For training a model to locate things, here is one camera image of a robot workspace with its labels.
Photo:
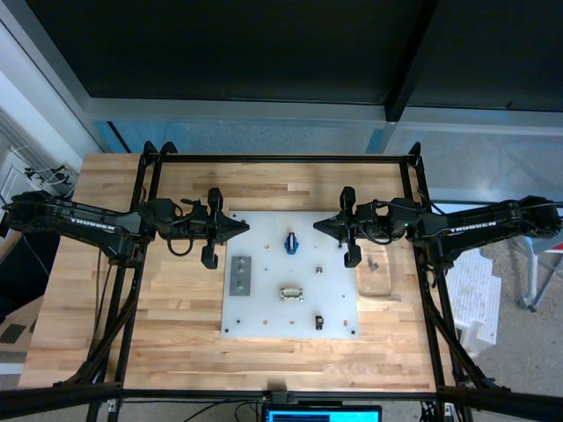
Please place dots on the laptop screen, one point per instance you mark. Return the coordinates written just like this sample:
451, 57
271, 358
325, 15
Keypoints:
321, 415

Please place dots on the grey metal bar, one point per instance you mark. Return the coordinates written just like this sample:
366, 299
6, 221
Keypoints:
374, 265

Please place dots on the black table edge camera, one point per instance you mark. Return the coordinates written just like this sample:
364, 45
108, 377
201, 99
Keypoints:
280, 395

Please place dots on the blue clamp connector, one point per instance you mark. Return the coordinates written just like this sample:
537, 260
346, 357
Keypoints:
290, 248

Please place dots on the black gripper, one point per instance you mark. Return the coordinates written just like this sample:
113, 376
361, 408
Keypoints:
213, 202
352, 255

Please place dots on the grey metal plate with pins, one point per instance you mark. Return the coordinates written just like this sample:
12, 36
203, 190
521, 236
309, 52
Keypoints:
234, 277

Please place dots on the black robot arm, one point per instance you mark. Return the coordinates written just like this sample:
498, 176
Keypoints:
475, 228
88, 222

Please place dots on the white frame bracket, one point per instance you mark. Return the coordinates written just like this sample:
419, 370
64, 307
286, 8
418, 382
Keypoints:
448, 409
112, 405

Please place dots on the grey metal chair legs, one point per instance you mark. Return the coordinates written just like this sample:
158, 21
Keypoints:
531, 272

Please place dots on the black aluminium frame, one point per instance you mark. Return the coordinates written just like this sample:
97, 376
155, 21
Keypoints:
281, 158

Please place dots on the clear plastic tub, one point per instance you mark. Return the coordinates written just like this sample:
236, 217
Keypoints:
374, 293

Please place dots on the white taskboard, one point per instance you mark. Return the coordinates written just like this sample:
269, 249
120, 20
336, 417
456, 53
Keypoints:
272, 307

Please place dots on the beige multi-pin connector housing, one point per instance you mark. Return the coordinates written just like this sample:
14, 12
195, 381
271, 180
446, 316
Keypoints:
292, 294

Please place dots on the white foam packaging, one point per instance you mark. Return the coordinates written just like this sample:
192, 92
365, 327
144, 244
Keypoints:
475, 285

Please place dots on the black partition post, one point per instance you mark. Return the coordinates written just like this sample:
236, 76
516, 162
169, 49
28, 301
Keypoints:
409, 66

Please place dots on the black socket mount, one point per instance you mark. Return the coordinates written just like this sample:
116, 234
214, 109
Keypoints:
319, 323

